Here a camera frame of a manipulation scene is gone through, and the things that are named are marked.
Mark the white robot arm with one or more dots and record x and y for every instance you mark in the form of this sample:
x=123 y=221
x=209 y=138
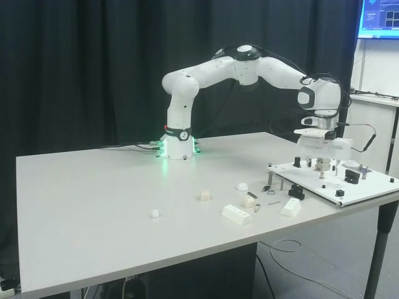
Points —
x=215 y=70

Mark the white sloped holder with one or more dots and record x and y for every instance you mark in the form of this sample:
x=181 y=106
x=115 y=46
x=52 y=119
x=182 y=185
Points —
x=290 y=208

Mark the black D-SUB plug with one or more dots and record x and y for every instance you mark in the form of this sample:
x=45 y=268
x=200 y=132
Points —
x=296 y=191

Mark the white cabinet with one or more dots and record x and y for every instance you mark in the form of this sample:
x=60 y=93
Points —
x=374 y=118

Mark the small white cube holder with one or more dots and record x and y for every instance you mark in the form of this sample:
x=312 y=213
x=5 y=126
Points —
x=204 y=195

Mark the white small gear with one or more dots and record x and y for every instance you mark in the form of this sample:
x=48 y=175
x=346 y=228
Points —
x=155 y=214

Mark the white task board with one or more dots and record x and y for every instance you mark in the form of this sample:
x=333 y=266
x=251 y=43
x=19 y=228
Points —
x=311 y=187

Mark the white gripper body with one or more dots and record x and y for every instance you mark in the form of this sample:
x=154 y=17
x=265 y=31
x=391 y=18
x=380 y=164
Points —
x=315 y=148

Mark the metal BNC plug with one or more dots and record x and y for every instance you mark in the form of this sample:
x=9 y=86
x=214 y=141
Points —
x=321 y=176

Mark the black USB plug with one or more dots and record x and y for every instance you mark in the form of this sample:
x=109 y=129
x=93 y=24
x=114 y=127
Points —
x=265 y=188

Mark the metal hex nut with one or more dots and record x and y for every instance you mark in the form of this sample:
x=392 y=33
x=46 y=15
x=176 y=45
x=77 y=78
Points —
x=271 y=192

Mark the white square holder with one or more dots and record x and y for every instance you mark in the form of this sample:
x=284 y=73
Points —
x=247 y=202

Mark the blue screen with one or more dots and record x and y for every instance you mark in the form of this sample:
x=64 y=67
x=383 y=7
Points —
x=378 y=18

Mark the tall metal round peg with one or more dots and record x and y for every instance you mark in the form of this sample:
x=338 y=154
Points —
x=270 y=178

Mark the black table leg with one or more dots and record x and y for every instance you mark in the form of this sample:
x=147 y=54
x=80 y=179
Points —
x=378 y=249

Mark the dark metal square peg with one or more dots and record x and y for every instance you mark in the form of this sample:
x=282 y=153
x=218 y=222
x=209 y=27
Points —
x=252 y=195

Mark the long white holder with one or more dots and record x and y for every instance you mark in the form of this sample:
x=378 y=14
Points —
x=237 y=215

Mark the black curtain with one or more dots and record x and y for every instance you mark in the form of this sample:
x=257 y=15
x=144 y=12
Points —
x=93 y=62

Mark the grey Ethernet plug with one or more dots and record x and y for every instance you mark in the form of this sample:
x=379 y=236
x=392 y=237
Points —
x=257 y=207

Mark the thin metal rod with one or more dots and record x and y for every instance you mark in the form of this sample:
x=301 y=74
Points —
x=274 y=203

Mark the white large gear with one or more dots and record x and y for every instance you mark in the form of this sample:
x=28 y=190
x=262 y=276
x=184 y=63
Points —
x=350 y=164

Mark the short metal round peg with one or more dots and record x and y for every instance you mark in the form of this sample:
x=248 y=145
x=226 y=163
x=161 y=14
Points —
x=281 y=183

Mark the white medium gear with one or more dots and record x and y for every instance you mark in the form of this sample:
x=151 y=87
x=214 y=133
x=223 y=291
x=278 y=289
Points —
x=242 y=187

